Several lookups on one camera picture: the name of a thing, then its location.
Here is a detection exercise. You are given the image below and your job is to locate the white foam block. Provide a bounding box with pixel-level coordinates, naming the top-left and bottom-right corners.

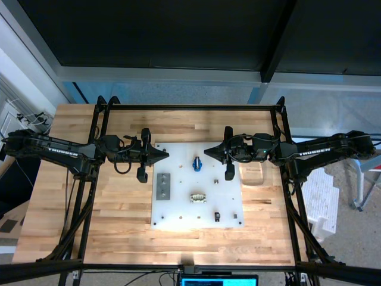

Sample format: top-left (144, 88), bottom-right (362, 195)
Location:
top-left (302, 165), bottom-right (341, 244)

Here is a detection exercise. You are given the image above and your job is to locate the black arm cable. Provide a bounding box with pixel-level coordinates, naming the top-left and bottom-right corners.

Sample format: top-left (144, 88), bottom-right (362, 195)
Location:
top-left (226, 133), bottom-right (277, 157)
top-left (114, 135), bottom-right (132, 175)

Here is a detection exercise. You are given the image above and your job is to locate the black partition post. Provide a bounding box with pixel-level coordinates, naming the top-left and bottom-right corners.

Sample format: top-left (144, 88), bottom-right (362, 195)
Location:
top-left (260, 0), bottom-right (298, 83)

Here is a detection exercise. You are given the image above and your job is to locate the black aluminium frame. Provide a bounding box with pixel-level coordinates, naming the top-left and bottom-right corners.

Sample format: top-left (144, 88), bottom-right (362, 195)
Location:
top-left (0, 95), bottom-right (381, 286)

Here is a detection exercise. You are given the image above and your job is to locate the grey metal stool frame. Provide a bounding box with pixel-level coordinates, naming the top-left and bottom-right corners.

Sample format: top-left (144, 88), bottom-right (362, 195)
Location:
top-left (346, 154), bottom-right (381, 213)

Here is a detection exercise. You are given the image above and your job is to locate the white taskboard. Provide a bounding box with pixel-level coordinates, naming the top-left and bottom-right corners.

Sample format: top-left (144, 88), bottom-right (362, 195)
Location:
top-left (150, 142), bottom-right (246, 229)

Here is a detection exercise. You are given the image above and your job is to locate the grey metal bar plate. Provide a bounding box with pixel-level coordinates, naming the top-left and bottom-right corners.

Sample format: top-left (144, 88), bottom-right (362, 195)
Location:
top-left (155, 172), bottom-right (172, 200)

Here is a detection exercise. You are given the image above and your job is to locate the black table camera mount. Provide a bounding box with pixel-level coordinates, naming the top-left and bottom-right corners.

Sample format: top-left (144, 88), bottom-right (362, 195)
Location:
top-left (178, 261), bottom-right (201, 274)

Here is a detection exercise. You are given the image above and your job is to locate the clear plastic tub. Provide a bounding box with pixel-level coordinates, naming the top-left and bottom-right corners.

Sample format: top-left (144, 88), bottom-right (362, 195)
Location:
top-left (239, 163), bottom-right (266, 186)

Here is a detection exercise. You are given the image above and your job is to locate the blue laptop screen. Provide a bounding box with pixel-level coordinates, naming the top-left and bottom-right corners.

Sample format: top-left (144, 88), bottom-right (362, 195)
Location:
top-left (177, 273), bottom-right (259, 286)

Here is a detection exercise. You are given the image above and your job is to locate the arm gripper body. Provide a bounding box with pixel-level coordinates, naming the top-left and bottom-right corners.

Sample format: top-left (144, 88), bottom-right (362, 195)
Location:
top-left (130, 128), bottom-right (152, 183)
top-left (224, 126), bottom-right (251, 181)

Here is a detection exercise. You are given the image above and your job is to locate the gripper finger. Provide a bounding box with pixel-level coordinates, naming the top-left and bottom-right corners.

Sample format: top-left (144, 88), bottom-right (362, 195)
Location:
top-left (148, 144), bottom-right (170, 156)
top-left (148, 155), bottom-right (170, 166)
top-left (204, 140), bottom-right (226, 153)
top-left (204, 151), bottom-right (226, 164)

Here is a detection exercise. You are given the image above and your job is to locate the beige connector housing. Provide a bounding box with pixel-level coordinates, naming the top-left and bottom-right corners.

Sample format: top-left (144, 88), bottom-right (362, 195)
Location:
top-left (190, 192), bottom-right (207, 205)

